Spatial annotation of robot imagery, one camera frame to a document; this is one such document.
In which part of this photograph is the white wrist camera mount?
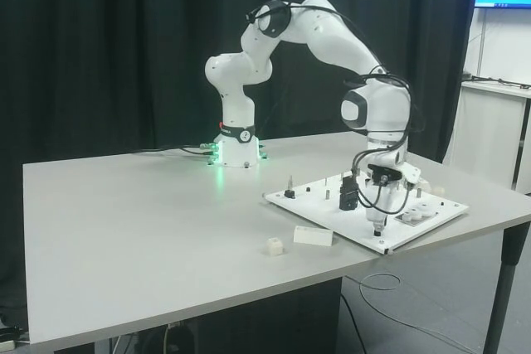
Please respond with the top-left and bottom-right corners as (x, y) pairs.
(396, 162), (421, 184)

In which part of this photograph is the thin grey floor cable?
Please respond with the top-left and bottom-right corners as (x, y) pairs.
(358, 273), (436, 330)

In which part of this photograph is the black curtain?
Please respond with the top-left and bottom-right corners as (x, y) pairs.
(0, 0), (482, 330)

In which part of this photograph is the white power strip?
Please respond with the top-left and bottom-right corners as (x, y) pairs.
(0, 327), (20, 349)

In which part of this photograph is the black cable on cabinet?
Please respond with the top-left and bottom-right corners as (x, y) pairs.
(460, 73), (531, 90)

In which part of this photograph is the black base cable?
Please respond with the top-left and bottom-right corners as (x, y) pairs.
(140, 143), (219, 158)

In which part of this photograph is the black D-SUB plug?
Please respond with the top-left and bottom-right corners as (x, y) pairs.
(338, 175), (358, 211)

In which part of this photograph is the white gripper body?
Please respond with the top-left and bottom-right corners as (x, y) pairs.
(363, 180), (395, 225)

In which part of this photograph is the long white holder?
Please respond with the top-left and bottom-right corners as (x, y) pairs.
(292, 225), (335, 248)

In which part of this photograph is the dark table leg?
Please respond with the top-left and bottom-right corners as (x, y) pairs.
(484, 225), (522, 354)

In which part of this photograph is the small white cube holder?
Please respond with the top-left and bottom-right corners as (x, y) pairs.
(264, 236), (285, 256)

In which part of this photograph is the white cabinet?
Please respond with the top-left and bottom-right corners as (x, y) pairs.
(459, 79), (531, 196)

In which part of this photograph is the black floor cable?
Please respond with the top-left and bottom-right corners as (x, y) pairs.
(339, 293), (377, 354)

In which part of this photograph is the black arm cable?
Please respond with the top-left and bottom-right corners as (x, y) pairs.
(244, 0), (414, 152)

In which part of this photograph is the white task board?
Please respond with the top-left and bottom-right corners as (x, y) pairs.
(261, 165), (471, 256)

